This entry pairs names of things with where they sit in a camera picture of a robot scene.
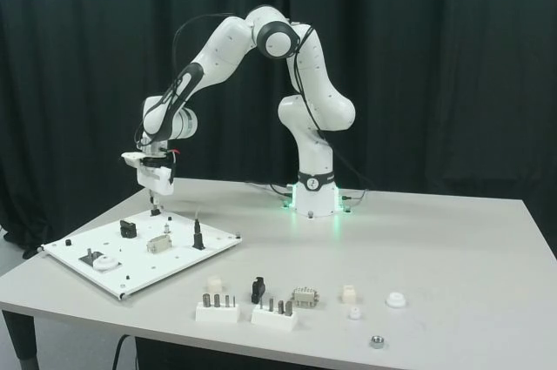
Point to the black D-SUB plug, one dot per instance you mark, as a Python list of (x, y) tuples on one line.
[(258, 289)]

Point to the white square peg holder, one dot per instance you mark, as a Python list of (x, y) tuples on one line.
[(274, 320)]

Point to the white round peg holder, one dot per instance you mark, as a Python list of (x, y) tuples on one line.
[(217, 314)]

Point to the metal BNC plug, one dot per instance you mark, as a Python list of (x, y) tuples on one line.
[(166, 228)]

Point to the beige metal rectangular plug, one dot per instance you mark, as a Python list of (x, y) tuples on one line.
[(305, 295)]

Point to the small white plug holder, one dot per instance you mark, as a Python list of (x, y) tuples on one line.
[(214, 285), (348, 294)]

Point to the metal nut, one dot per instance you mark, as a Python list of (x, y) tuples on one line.
[(376, 341)]

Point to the slim metal square peg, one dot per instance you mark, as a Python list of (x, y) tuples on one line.
[(270, 304)]

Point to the white small gear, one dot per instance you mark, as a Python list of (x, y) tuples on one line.
[(355, 313)]

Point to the black curtain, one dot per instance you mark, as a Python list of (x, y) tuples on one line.
[(87, 61)]

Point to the thick metal round peg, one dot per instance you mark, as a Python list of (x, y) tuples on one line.
[(205, 301)]

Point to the white medium gear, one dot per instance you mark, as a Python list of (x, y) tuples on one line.
[(396, 299)]

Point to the medium metal square peg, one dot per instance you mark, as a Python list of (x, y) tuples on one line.
[(280, 306)]

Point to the thick metal square peg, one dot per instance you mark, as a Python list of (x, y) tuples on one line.
[(290, 307)]

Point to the slim metal round peg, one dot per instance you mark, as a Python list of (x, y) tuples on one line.
[(226, 301)]

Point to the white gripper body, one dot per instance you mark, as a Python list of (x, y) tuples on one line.
[(156, 180)]

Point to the white large gear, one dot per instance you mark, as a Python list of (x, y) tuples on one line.
[(105, 264)]

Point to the black table leg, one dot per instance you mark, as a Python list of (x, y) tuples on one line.
[(19, 339)]

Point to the medium metal round peg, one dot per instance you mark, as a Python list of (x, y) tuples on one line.
[(216, 301)]

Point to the white task board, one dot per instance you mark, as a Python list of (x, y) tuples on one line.
[(130, 257)]

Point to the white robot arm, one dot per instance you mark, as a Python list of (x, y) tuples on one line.
[(226, 48)]

